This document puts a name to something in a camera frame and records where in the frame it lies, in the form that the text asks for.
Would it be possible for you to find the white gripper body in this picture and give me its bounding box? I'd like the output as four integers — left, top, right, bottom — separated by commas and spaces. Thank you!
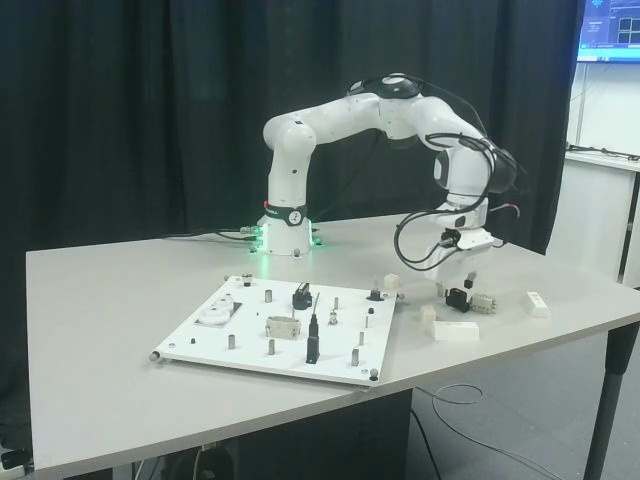
423, 248, 485, 286

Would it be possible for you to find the black USB plug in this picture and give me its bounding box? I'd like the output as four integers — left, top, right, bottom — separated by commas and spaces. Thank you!
305, 294, 323, 358

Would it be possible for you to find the black D-SUB plug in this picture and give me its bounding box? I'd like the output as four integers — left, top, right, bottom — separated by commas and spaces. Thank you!
445, 287, 472, 314

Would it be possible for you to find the grey waterproof plug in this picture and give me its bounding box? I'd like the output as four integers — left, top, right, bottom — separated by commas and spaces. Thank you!
469, 294, 503, 316

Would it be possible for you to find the long white holder with holes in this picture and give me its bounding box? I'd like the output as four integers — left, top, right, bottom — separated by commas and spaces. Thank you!
432, 319, 481, 343
520, 291, 552, 319

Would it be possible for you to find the white cabinet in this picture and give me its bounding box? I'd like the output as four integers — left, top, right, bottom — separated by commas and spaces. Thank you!
561, 143, 640, 292

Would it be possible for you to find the black table leg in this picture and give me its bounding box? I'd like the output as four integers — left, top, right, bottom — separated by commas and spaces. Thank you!
582, 324, 632, 480

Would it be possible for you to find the white large gear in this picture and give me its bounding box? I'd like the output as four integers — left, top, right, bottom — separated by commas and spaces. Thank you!
196, 307, 233, 329

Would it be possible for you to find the white task board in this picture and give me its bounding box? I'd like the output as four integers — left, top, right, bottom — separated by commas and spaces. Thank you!
148, 274, 405, 390

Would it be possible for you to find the blue screen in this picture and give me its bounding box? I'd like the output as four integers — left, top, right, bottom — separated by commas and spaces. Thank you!
574, 0, 640, 64

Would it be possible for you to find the black curtain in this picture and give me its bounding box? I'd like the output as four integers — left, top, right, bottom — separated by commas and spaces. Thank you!
0, 0, 587, 321

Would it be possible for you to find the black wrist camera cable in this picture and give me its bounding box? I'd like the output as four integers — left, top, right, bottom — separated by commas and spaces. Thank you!
393, 209, 454, 274

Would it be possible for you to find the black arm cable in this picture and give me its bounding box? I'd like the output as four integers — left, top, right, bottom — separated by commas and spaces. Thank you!
344, 74, 530, 201

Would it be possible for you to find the grey floor cable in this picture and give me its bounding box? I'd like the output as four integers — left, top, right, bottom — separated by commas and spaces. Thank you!
413, 383, 599, 464

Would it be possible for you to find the black floor cable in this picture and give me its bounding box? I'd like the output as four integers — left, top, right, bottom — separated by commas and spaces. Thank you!
410, 408, 444, 480

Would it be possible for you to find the black base cable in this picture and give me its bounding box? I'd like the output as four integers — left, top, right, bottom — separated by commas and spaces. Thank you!
164, 226, 262, 247

